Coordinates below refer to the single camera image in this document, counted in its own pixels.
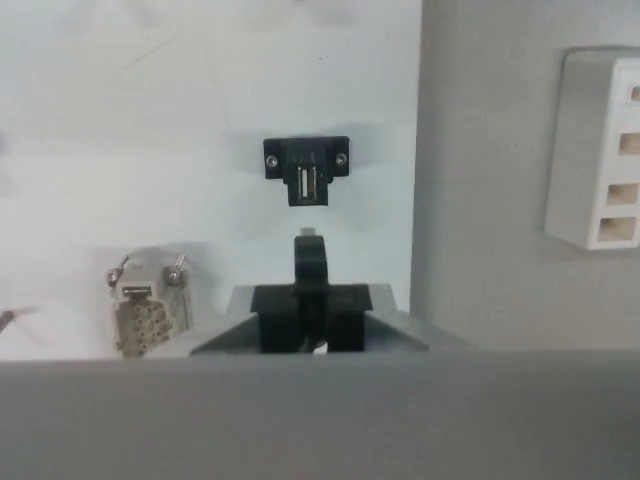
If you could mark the white holder with square holes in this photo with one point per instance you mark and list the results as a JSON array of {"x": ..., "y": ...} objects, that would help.
[{"x": 595, "y": 150}]

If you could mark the white task board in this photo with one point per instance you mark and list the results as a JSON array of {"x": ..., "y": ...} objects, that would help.
[{"x": 200, "y": 150}]

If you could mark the grey waterproof plug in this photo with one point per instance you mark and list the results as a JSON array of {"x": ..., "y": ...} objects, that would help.
[{"x": 150, "y": 310}]

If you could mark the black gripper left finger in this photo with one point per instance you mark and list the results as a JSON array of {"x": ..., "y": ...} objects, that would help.
[{"x": 272, "y": 315}]

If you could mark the black USB plug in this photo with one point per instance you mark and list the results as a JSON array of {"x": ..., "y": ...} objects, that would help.
[{"x": 311, "y": 260}]

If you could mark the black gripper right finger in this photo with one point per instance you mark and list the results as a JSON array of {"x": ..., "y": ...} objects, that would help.
[{"x": 350, "y": 315}]

